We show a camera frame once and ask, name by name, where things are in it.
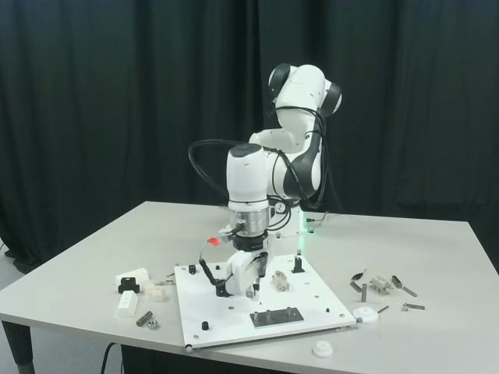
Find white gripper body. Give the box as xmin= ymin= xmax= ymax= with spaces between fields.
xmin=225 ymin=251 xmax=271 ymax=298

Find white medium gear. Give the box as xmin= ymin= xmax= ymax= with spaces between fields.
xmin=312 ymin=340 xmax=334 ymax=358

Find white large gear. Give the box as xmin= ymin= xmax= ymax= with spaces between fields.
xmin=352 ymin=306 xmax=380 ymax=324

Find thin black rod red tag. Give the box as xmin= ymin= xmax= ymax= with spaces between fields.
xmin=197 ymin=236 xmax=231 ymax=298

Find white task board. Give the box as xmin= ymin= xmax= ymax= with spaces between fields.
xmin=173 ymin=252 xmax=358 ymax=350

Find long white holder block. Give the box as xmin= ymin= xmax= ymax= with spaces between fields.
xmin=114 ymin=267 xmax=150 ymax=286

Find beige D-SUB plug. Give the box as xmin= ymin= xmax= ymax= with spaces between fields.
xmin=369 ymin=276 xmax=393 ymax=294

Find black curtains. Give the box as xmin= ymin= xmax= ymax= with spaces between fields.
xmin=0 ymin=0 xmax=499 ymax=270

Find black table leg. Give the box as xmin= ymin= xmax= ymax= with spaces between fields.
xmin=1 ymin=319 xmax=34 ymax=374

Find black looping robot cable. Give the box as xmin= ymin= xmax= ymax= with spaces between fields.
xmin=187 ymin=139 xmax=237 ymax=189

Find black cable under table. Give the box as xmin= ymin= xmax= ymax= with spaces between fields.
xmin=100 ymin=341 xmax=120 ymax=374

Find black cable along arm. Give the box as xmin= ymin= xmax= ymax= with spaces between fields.
xmin=271 ymin=104 xmax=331 ymax=213

